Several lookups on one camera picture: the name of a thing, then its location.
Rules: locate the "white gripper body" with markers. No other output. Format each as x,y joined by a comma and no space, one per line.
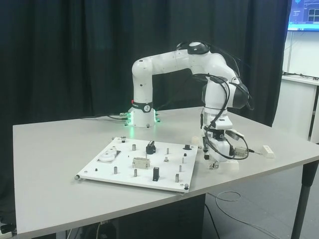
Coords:
219,149

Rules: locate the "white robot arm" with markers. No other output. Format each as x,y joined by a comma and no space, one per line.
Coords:
159,62

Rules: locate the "long white peg holder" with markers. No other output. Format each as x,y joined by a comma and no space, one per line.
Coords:
233,166

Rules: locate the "metal square peg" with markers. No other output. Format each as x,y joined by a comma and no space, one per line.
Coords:
134,172
176,178

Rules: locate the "metal BNC plug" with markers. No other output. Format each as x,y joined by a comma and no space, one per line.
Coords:
213,166

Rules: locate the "flat white mounting plate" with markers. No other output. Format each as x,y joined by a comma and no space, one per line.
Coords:
235,135

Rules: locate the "cream small block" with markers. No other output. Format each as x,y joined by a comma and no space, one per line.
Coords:
195,139

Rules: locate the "white task board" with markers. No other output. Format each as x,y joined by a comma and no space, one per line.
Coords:
139,179

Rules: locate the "white cabinet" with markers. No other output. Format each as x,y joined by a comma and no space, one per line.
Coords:
299,107

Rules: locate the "dark table leg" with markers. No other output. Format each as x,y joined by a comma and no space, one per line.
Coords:
304,194

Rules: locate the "metal bolt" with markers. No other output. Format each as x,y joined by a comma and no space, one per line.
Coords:
122,138

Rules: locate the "white medium gear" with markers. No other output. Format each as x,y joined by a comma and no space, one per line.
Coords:
112,150

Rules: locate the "white large gear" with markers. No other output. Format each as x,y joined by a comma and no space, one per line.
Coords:
107,158

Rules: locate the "blue screen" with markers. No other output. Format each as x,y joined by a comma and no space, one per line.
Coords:
304,15

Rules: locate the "black curtain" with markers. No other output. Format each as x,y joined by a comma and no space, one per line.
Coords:
74,49

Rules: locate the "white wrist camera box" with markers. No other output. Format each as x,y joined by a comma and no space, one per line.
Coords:
223,123

